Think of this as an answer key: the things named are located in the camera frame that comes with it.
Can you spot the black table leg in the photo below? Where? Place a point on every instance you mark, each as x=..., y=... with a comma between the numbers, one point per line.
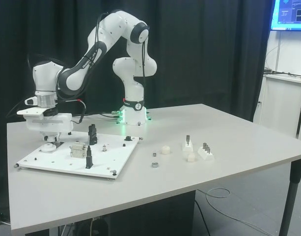
x=291, y=196

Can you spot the round metal nut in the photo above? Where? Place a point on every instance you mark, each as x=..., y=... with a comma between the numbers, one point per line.
x=154, y=165

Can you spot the metal BNC plug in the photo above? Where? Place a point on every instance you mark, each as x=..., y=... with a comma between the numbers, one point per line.
x=104, y=148

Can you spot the black D-SUB plug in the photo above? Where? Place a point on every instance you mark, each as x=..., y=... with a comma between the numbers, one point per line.
x=91, y=135

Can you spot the white large gear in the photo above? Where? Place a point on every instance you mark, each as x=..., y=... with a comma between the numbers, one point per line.
x=47, y=148

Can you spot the black upright plug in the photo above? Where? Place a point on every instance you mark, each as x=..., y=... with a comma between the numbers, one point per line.
x=88, y=158

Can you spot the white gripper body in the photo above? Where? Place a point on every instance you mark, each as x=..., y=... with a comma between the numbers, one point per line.
x=50, y=123

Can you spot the cream small holder block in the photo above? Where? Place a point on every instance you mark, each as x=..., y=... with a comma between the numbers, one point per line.
x=191, y=157
x=165, y=150

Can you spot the white multi peg holder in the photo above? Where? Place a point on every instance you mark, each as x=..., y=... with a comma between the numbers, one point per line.
x=205, y=155

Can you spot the flat white mount plate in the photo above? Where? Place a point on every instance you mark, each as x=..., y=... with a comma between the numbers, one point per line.
x=30, y=111

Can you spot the black curtain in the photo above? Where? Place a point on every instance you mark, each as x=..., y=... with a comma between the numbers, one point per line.
x=214, y=61

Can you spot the white medium gear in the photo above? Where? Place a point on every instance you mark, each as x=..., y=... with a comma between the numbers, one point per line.
x=51, y=138

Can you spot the white cabinet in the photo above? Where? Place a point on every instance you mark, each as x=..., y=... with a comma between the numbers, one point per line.
x=280, y=105

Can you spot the black round plug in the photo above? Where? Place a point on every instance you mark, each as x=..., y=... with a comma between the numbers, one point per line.
x=127, y=138

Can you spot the white task board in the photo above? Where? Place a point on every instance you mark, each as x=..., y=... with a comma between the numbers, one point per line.
x=74, y=164

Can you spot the white single peg holder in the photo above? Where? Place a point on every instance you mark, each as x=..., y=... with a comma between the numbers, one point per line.
x=187, y=147

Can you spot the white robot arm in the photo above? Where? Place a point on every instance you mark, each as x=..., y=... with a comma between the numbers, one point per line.
x=130, y=68

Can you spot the small metal cylinder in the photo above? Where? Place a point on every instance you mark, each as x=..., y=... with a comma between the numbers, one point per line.
x=154, y=155

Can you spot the blue monitor screen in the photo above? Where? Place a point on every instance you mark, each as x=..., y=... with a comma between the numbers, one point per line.
x=290, y=12

